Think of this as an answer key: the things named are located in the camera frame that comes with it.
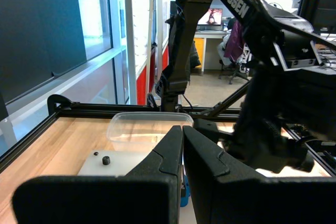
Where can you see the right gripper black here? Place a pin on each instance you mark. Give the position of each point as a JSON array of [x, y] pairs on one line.
[[262, 142]]

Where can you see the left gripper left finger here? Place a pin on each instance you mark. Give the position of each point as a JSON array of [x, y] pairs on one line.
[[105, 200]]

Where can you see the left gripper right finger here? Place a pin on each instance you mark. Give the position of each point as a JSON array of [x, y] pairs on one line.
[[249, 200]]

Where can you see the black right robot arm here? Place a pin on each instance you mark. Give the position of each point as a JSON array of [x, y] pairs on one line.
[[233, 1]]

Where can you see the black knurled stud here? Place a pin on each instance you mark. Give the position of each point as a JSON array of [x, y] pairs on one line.
[[106, 161]]

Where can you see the white board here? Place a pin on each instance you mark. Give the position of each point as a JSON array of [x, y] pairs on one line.
[[126, 161]]

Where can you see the black office chair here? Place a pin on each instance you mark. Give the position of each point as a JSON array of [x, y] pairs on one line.
[[233, 73]]

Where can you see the clear plastic tub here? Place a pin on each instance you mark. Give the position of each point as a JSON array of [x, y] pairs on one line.
[[136, 129]]

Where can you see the white lattice structure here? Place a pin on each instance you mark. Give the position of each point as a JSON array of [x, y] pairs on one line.
[[245, 53]]

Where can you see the person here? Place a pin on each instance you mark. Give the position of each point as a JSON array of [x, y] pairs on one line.
[[221, 48]]

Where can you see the purple jacket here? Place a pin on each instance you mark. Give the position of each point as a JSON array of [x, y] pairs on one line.
[[233, 40]]

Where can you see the black hanging bag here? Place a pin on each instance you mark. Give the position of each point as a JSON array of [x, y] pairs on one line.
[[194, 56]]

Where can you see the yellow drawer cabinet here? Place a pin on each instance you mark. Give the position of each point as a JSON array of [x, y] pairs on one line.
[[199, 51]]

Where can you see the white desk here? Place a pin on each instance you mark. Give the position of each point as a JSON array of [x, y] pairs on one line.
[[210, 33]]

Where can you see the lit computer monitor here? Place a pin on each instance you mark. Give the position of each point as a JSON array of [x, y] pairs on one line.
[[212, 16]]

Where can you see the blue mount block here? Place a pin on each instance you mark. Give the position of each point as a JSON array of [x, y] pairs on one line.
[[184, 192]]

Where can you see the black aluminium frame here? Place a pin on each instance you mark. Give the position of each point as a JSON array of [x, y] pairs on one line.
[[86, 107]]

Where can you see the white window frame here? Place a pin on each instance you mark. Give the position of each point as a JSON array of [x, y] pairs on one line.
[[130, 37]]

